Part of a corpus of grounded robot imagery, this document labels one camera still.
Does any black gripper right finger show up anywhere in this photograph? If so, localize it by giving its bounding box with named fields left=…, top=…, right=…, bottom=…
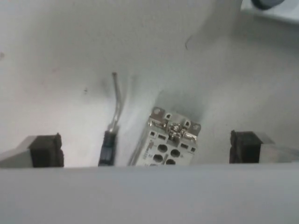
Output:
left=229, top=130, right=299, bottom=164

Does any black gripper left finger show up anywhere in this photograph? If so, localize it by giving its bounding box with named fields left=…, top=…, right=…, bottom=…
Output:
left=0, top=133, right=64, bottom=168

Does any metal waterproof plug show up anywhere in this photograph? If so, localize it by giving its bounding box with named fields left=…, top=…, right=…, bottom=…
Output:
left=127, top=106, right=202, bottom=167

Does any white task board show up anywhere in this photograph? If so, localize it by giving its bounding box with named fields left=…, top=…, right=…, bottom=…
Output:
left=240, top=0, right=299, bottom=27

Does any black plug with grey cable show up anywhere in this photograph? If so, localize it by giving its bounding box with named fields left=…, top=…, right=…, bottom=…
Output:
left=97, top=72, right=121, bottom=167

